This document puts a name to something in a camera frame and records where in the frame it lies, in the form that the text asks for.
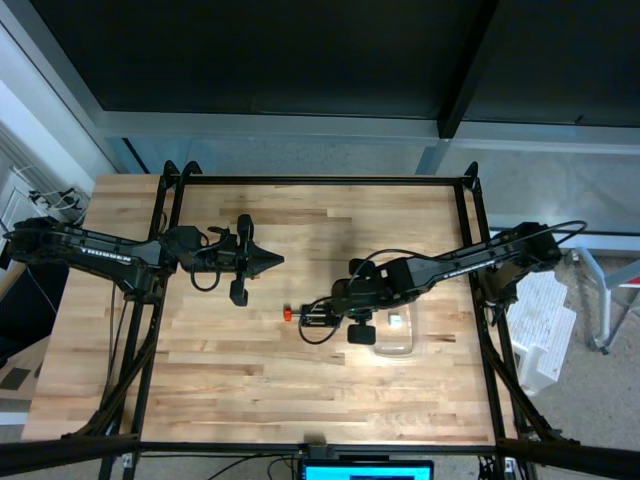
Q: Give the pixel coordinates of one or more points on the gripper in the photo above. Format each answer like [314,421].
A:
[357,295]
[242,260]

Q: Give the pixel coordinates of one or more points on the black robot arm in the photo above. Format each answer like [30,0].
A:
[450,267]
[100,252]

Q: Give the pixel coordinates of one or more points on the white block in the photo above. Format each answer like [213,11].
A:
[396,319]

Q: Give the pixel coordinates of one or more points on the black vise clamp red knob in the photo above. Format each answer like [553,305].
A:
[288,313]

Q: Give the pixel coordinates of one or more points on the clear plastic tub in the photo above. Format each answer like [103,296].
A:
[395,345]

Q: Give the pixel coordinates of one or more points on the blue laptop screen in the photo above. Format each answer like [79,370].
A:
[365,472]

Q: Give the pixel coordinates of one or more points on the white cabinet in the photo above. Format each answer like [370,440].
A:
[20,200]

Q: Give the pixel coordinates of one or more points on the brown cardboard box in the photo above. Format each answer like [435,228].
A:
[15,405]

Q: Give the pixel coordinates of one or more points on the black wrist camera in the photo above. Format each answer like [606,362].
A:
[361,334]

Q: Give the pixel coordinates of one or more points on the black aluminium frame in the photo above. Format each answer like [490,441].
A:
[300,179]

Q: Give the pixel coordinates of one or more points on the silver aluminium window frame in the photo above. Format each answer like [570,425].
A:
[250,125]

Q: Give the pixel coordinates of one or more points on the black table-level camera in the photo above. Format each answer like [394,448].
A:
[316,445]

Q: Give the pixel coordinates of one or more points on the black wall column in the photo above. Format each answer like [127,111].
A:
[465,75]

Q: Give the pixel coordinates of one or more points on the grey metal leg frame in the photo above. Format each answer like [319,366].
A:
[603,300]

